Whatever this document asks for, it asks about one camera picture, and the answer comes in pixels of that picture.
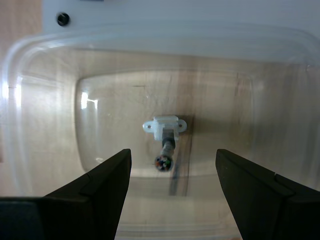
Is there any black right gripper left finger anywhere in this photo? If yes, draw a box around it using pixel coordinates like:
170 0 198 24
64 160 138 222
0 148 133 240

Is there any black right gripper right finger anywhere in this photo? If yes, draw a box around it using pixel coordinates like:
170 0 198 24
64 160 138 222
215 148 320 240

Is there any RJ45 connector with cable stub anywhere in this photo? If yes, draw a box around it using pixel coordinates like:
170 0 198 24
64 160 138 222
154 132 176 174

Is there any white taskboard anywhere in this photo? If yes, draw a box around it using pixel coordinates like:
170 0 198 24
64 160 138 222
41 0 320 57

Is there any clear plastic tub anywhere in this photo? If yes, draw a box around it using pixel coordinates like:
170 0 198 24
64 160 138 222
0 23 320 240

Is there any black board corner screw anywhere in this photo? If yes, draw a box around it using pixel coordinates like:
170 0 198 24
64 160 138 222
56 12 71 27

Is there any white connector mount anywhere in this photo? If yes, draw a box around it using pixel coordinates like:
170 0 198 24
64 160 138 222
142 115 188 141

